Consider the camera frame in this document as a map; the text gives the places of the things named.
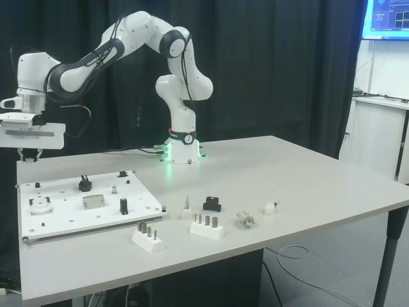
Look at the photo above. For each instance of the small metal round peg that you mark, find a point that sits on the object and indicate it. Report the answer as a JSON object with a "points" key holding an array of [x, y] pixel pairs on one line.
{"points": [[200, 219]]}

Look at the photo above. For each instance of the medium metal round peg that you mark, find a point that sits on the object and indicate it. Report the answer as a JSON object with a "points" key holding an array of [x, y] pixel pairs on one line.
{"points": [[207, 221]]}

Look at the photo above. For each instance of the beige metal connector plug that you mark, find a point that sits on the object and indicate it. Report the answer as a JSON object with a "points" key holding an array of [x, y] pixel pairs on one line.
{"points": [[245, 220]]}

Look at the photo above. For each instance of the black curtain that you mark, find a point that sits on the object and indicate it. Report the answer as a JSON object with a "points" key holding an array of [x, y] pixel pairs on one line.
{"points": [[287, 80]]}

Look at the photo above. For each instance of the blue screen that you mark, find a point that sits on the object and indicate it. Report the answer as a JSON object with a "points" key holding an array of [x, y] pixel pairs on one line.
{"points": [[386, 19]]}

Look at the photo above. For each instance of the black table leg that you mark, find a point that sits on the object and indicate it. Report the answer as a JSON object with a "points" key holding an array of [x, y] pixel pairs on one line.
{"points": [[391, 243]]}

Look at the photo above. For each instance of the flat white mounting plate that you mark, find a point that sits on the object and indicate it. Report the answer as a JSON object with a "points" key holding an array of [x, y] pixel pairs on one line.
{"points": [[16, 117]]}

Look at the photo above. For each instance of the white large gear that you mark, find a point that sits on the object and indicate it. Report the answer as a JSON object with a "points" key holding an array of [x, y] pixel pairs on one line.
{"points": [[38, 210]]}

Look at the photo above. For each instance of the white square peg holder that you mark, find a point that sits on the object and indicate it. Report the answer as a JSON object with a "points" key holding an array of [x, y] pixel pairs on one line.
{"points": [[148, 243]]}

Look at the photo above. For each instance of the small metal plug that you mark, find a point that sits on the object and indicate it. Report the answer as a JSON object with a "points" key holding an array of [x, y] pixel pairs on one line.
{"points": [[186, 203]]}

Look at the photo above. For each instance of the white cabinet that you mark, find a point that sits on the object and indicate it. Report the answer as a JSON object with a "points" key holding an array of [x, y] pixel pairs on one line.
{"points": [[374, 137]]}

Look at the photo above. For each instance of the white task board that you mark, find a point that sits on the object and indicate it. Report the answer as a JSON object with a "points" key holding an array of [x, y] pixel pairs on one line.
{"points": [[70, 217]]}

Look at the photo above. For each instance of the white round peg holder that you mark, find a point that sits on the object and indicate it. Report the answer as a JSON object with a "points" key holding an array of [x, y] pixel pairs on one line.
{"points": [[207, 231]]}

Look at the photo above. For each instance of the black D-SUB plug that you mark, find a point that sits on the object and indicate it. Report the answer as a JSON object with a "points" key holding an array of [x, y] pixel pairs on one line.
{"points": [[211, 204]]}

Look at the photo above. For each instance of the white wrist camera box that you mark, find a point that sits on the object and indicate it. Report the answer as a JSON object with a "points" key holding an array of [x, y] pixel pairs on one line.
{"points": [[11, 103]]}

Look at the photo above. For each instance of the white medium gear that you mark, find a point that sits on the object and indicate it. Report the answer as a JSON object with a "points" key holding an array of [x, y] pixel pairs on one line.
{"points": [[41, 201]]}

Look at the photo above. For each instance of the small white holder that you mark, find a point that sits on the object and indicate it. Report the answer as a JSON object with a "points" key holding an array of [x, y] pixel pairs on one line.
{"points": [[186, 214]]}

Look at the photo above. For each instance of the white round plug holder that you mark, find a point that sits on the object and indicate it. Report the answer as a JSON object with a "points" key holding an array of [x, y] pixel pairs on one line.
{"points": [[269, 208]]}

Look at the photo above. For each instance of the white small gear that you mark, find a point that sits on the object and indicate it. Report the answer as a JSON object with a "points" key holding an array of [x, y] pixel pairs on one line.
{"points": [[39, 193]]}

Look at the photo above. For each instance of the large metal round peg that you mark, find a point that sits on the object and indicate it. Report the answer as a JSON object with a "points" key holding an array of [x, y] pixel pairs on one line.
{"points": [[215, 222]]}

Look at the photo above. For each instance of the medium metal square peg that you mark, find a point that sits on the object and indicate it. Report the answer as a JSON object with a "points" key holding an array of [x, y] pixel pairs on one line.
{"points": [[140, 228]]}

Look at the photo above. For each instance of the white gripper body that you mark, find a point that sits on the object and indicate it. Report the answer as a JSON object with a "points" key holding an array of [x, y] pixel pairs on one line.
{"points": [[32, 142]]}

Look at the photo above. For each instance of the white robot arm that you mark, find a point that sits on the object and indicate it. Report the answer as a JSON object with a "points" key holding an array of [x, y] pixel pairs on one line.
{"points": [[182, 118]]}

